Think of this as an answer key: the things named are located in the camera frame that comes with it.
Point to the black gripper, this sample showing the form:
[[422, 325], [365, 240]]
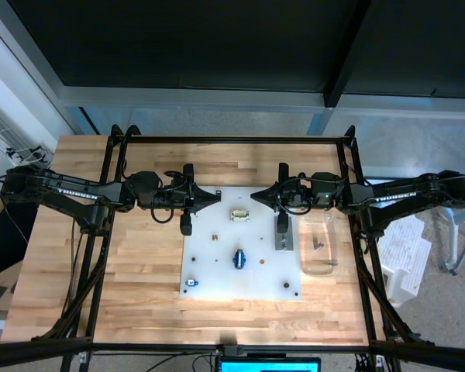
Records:
[[283, 224], [187, 226]]

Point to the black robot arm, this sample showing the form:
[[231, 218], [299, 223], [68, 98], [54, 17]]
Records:
[[391, 198], [77, 192]]

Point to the beige connector housing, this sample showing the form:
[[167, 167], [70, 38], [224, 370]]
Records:
[[240, 215]]

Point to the grey metal block with holes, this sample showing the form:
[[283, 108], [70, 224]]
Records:
[[284, 244]]

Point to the blue round socket with connector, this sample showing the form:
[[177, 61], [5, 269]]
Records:
[[239, 259]]

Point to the white task board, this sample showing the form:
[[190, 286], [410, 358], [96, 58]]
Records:
[[217, 275]]

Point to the blue socket with white block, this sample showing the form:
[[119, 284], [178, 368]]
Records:
[[191, 283]]

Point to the clear plastic tub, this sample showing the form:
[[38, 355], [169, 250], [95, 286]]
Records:
[[329, 267]]

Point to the white foam packing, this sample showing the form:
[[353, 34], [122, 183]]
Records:
[[407, 252]]

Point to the blue laptop screen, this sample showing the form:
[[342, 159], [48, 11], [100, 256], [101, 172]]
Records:
[[267, 366]]

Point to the grey metal stand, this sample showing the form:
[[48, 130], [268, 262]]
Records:
[[452, 240]]

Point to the cardboard box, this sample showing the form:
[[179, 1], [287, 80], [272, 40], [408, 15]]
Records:
[[0, 283]]

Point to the small black camera box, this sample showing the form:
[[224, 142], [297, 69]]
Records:
[[232, 348]]

